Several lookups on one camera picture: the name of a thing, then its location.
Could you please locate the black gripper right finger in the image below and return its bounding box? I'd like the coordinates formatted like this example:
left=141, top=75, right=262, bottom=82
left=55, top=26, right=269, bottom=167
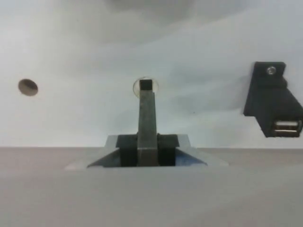
left=156, top=133, right=209, bottom=167

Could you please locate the metal square peg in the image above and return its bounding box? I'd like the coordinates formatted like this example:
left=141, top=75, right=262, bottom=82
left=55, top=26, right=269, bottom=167
left=136, top=79, right=159, bottom=167

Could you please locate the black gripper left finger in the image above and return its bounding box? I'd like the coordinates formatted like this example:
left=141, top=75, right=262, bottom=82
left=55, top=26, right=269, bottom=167
left=86, top=134, right=139, bottom=168

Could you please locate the white task board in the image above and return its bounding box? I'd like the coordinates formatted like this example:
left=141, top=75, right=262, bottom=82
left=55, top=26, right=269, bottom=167
left=0, top=0, right=303, bottom=150

